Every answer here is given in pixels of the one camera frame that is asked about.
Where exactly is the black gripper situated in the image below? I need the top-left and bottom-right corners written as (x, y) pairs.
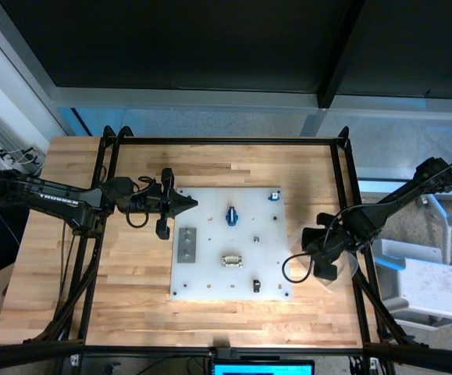
top-left (301, 212), bottom-right (351, 280)
top-left (131, 167), bottom-right (199, 241)

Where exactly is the grey metal bar block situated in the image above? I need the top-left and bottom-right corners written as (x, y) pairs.
top-left (176, 226), bottom-right (198, 264)

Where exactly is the white taskboard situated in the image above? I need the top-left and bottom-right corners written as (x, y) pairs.
top-left (169, 186), bottom-right (296, 302)

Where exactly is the clear plastic tub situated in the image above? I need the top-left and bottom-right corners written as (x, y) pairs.
top-left (287, 224), bottom-right (359, 295)

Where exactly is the beige connector housing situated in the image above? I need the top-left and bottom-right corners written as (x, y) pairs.
top-left (221, 254), bottom-right (245, 269)

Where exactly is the white step stool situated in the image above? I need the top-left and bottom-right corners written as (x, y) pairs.
top-left (373, 237), bottom-right (452, 331)

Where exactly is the screen with blue edge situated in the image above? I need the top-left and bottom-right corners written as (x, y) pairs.
top-left (209, 359), bottom-right (315, 375)

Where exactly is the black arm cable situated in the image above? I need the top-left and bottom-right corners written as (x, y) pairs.
top-left (281, 213), bottom-right (343, 284)
top-left (126, 175), bottom-right (156, 229)

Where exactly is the blue rod mount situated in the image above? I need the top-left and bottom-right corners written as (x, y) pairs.
top-left (224, 205), bottom-right (240, 227)

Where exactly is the black metal frame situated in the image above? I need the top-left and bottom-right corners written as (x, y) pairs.
top-left (0, 124), bottom-right (429, 375)

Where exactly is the white chair frame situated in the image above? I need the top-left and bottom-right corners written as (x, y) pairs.
top-left (420, 193), bottom-right (452, 266)

